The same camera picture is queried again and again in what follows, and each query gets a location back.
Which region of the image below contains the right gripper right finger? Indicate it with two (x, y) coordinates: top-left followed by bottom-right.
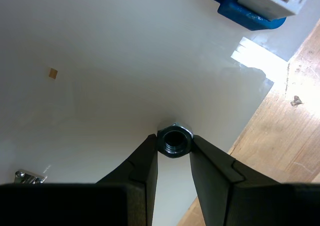
(189, 134), (320, 226)

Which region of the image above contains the white plastic board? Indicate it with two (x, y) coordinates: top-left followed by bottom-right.
(0, 0), (320, 226)

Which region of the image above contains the M12 hex nut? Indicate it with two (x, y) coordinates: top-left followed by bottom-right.
(156, 122), (194, 160)

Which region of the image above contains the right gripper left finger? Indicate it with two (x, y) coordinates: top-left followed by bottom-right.
(0, 133), (159, 226)

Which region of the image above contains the small metal connector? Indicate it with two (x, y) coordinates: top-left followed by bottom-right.
(14, 168), (48, 185)

